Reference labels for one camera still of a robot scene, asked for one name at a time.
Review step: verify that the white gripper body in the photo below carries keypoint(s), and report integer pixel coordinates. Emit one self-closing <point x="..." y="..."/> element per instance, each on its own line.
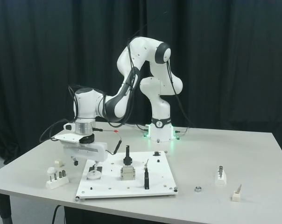
<point x="89" y="150"/>

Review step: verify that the white medium gear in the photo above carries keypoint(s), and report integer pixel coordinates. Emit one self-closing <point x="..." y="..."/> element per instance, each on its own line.
<point x="53" y="169"/>

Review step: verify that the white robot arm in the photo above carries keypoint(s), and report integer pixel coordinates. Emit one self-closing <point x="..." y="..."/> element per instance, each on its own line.
<point x="129" y="102"/>

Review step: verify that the white large gear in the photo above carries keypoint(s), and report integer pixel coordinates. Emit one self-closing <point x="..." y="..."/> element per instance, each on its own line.
<point x="94" y="175"/>

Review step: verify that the thick metal square peg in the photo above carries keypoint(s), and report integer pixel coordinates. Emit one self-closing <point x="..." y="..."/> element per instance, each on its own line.
<point x="64" y="174"/>

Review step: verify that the small white block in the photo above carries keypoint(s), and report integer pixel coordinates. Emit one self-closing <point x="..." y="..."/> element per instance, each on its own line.
<point x="59" y="163"/>

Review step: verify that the flat white mounting plate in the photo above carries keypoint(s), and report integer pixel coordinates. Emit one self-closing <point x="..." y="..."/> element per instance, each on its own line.
<point x="68" y="138"/>

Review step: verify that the white task board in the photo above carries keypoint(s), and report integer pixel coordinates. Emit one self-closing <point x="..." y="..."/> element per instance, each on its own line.
<point x="113" y="186"/>

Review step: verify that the white square peg holder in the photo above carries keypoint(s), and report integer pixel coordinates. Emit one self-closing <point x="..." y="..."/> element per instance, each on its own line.
<point x="58" y="184"/>

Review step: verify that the thin metal square peg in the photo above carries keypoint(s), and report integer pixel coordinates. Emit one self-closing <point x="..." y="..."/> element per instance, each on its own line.
<point x="50" y="178"/>

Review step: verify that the black D-SUB plug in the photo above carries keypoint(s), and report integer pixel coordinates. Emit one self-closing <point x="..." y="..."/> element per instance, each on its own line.
<point x="128" y="160"/>

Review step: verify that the black USB plug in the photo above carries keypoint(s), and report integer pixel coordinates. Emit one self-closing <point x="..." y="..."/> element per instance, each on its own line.
<point x="146" y="179"/>

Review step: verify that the black table leg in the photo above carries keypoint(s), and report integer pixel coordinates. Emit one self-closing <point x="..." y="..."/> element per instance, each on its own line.
<point x="2" y="207"/>

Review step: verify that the black curtain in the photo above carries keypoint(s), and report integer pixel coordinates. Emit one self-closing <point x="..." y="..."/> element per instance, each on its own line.
<point x="38" y="58"/>

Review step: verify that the thick metal round peg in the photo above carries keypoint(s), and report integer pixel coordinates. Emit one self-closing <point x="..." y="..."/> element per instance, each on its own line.
<point x="220" y="169"/>

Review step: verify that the white round peg holder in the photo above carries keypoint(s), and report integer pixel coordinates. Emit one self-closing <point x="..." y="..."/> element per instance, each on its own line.
<point x="220" y="180"/>

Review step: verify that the small white single holder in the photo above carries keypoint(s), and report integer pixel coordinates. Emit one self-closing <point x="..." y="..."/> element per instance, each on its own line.
<point x="235" y="197"/>

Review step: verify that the small metal peg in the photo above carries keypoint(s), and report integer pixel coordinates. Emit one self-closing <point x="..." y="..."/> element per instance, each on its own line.
<point x="239" y="188"/>

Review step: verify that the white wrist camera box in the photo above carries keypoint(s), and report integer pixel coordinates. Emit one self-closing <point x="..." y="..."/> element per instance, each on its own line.
<point x="69" y="126"/>

